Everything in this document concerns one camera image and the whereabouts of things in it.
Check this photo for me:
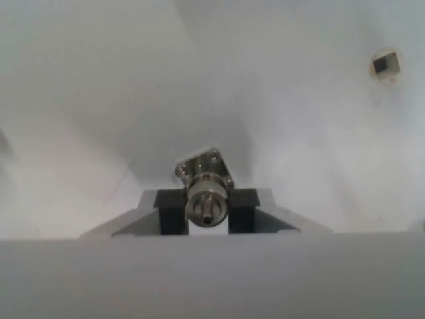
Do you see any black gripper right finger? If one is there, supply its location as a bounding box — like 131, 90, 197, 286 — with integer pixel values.
228, 187, 333, 234

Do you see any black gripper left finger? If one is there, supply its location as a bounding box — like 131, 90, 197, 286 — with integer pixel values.
78, 188, 187, 237

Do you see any metal BNC plug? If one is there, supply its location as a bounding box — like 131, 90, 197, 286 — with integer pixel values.
184, 175, 232, 231

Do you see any white task board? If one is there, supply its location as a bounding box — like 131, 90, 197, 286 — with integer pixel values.
0, 0, 425, 239

